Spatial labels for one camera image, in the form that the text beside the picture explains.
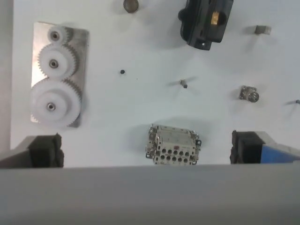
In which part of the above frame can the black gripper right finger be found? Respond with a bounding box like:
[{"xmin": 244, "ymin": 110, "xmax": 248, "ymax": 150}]
[{"xmin": 229, "ymin": 130, "xmax": 300, "ymax": 165}]

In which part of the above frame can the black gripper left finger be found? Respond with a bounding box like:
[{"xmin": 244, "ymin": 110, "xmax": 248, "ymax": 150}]
[{"xmin": 0, "ymin": 133, "xmax": 65, "ymax": 169}]

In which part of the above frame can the black D-SUB plug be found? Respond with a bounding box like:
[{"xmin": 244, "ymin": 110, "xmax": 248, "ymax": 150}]
[{"xmin": 178, "ymin": 0, "xmax": 234, "ymax": 51}]

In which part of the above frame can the white large gear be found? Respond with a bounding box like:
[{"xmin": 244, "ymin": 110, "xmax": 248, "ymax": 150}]
[{"xmin": 30, "ymin": 78, "xmax": 83, "ymax": 128}]

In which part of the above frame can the white medium gear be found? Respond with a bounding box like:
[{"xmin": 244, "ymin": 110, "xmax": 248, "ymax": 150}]
[{"xmin": 37, "ymin": 42, "xmax": 77, "ymax": 79}]

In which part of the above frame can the white task board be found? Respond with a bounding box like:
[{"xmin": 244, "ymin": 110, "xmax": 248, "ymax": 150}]
[{"xmin": 9, "ymin": 0, "xmax": 300, "ymax": 169}]

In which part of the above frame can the white small gear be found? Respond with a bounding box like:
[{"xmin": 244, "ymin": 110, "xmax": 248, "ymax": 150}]
[{"xmin": 47, "ymin": 26, "xmax": 74, "ymax": 44}]

